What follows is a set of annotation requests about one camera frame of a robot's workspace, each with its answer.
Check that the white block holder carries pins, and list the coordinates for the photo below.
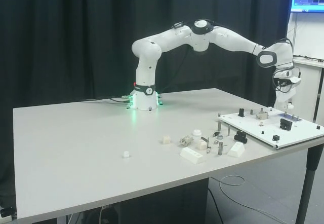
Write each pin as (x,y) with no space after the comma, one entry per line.
(201,145)

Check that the black plug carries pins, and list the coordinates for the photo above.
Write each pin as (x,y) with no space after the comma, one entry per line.
(240,136)

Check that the white wedge-shaped holder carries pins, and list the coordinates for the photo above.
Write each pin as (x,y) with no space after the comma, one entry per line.
(236,150)

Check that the white cabinet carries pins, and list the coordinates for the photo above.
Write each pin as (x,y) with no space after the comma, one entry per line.
(310,87)

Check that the white small gear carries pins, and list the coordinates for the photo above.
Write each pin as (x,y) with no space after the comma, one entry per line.
(125,154)

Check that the white task board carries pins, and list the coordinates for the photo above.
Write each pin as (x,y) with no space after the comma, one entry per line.
(253,130)

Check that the white holder with square holes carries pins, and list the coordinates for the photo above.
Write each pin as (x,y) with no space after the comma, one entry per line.
(191,156)

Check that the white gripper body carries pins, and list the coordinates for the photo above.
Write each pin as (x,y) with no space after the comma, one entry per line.
(282,98)

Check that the thin metal round peg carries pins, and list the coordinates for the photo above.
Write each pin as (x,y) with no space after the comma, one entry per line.
(228,130)

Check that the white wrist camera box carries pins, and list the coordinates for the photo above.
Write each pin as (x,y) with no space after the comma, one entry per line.
(288,80)

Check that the black table leg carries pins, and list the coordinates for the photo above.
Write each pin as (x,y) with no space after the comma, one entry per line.
(308,183)

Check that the tall metal round peg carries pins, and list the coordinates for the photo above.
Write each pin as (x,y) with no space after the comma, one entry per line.
(219,127)

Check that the metal BNC plug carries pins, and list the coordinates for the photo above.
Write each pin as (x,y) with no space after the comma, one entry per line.
(221,137)

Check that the metal square peg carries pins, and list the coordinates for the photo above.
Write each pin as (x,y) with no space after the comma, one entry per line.
(220,149)

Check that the white large gear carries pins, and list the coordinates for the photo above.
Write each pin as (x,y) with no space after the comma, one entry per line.
(196,133)

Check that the small white cube holder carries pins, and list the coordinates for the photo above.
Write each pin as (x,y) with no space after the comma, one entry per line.
(166,139)

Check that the thin metal bolt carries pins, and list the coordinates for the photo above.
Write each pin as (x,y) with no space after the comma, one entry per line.
(208,145)

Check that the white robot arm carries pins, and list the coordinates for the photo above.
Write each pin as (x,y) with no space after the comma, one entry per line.
(146,82)

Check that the black curtain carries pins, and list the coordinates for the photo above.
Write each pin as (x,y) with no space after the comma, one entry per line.
(76,44)

